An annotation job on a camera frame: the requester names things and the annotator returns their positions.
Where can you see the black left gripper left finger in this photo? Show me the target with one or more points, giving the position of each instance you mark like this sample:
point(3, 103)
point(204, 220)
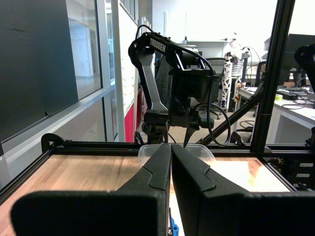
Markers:
point(98, 211)

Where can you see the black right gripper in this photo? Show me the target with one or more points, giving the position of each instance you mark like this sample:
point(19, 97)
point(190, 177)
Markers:
point(192, 88)

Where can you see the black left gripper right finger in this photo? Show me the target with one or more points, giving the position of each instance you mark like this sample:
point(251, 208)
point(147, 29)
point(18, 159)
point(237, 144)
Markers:
point(233, 211)

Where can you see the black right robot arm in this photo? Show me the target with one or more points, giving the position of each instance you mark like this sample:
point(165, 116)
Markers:
point(147, 81)

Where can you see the blue d-sub connector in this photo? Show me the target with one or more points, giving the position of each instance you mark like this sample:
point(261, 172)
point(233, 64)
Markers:
point(175, 228)

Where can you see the clear plastic tub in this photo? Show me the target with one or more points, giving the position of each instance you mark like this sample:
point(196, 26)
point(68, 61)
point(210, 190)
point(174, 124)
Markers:
point(201, 153)

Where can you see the white board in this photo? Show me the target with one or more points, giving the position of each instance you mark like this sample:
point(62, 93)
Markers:
point(174, 206)

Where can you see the white lattice stand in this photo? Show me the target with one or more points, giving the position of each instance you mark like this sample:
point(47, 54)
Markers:
point(227, 81)

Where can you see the black office chair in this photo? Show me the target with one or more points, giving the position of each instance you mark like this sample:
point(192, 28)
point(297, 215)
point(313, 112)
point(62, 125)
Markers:
point(216, 64)

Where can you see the green tape roll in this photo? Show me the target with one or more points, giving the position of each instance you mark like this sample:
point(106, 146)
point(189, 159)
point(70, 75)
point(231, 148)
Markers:
point(278, 97)

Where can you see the white desk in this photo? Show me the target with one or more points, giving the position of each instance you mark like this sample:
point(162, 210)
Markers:
point(290, 115)

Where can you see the black monitor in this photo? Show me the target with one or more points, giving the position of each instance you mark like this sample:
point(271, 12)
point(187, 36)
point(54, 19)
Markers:
point(300, 40)

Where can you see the red wall panel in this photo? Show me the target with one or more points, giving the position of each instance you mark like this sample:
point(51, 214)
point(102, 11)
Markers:
point(129, 123)

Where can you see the black metal frame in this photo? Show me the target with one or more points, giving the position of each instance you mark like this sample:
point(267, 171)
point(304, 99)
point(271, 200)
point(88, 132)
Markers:
point(274, 73)

